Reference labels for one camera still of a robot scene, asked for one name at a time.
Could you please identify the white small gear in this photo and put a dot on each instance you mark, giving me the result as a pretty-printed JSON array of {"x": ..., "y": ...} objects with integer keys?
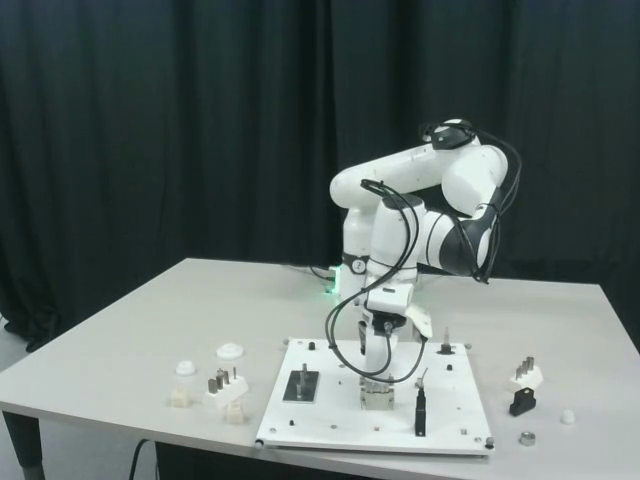
[{"x": 566, "y": 416}]

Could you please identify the white medium gear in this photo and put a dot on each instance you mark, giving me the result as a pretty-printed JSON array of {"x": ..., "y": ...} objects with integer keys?
[{"x": 185, "y": 369}]

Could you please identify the white peg holder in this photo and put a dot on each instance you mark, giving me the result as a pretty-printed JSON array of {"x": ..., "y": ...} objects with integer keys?
[
  {"x": 230, "y": 393},
  {"x": 528, "y": 383}
]

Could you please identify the flat white mounting plate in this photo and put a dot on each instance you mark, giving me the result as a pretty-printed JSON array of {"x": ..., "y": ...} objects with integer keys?
[{"x": 421, "y": 322}]

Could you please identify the black D-SUB plug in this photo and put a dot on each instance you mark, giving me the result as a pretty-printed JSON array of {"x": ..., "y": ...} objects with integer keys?
[{"x": 522, "y": 405}]

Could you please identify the white large gear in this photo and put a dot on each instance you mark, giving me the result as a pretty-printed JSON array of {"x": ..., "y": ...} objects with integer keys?
[{"x": 230, "y": 351}]

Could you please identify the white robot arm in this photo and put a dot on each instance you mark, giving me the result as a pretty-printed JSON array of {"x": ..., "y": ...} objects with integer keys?
[{"x": 450, "y": 170}]

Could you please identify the cream plastic holder block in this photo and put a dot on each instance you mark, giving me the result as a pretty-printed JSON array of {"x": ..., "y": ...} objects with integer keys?
[
  {"x": 180, "y": 399},
  {"x": 234, "y": 414}
]

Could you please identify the grey waterproof plug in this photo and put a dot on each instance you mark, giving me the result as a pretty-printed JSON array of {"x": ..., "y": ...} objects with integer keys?
[{"x": 376, "y": 386}]

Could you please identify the metal hex nut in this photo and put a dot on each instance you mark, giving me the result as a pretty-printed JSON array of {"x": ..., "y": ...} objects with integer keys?
[{"x": 528, "y": 439}]

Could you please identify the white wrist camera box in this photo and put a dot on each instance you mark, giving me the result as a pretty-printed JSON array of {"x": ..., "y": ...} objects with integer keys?
[{"x": 390, "y": 299}]

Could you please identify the black curtains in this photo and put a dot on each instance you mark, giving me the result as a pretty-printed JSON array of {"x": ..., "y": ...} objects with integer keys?
[{"x": 150, "y": 125}]

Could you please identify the black table leg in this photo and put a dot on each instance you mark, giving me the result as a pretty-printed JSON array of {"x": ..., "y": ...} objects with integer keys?
[{"x": 22, "y": 440}]

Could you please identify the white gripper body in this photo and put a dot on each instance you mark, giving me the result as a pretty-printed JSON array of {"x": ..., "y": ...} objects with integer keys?
[{"x": 381, "y": 352}]

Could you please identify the white task board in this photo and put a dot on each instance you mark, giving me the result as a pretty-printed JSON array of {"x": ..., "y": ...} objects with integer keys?
[{"x": 325, "y": 415}]

